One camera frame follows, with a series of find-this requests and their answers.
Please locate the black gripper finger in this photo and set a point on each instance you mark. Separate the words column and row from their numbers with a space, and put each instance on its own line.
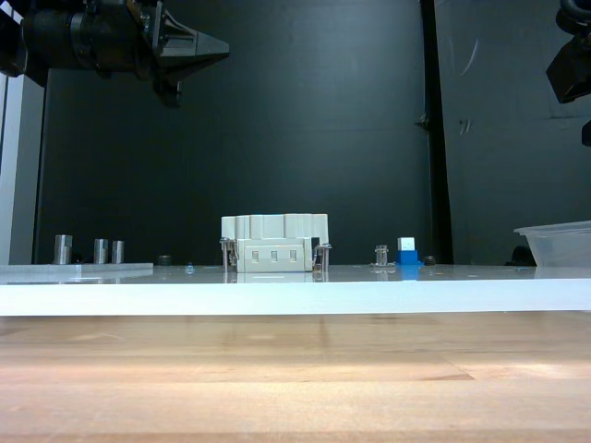
column 184, row 41
column 180, row 67

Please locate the beige connector base housing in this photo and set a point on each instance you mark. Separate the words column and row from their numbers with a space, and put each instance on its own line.
column 272, row 254

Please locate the small metal screw connector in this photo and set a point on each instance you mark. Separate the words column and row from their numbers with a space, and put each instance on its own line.
column 382, row 256

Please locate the clear plastic tub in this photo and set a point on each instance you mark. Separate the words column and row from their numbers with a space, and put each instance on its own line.
column 563, row 244

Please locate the black board screw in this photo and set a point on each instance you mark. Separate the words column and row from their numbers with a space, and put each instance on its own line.
column 165, row 259
column 430, row 260

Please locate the white cube plug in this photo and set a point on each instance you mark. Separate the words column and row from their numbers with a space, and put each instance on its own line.
column 406, row 244

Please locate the blue socket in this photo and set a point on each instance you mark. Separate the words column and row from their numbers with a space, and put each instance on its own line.
column 408, row 258

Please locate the white board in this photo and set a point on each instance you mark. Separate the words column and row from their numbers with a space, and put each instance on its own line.
column 295, row 295

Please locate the grey partition frame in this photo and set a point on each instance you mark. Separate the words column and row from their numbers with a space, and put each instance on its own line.
column 18, row 184

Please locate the round metal post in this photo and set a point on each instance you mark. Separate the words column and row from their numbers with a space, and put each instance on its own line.
column 119, row 252
column 101, row 251

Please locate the stepped metal post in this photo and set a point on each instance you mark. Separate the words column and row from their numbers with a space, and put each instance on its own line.
column 64, row 251

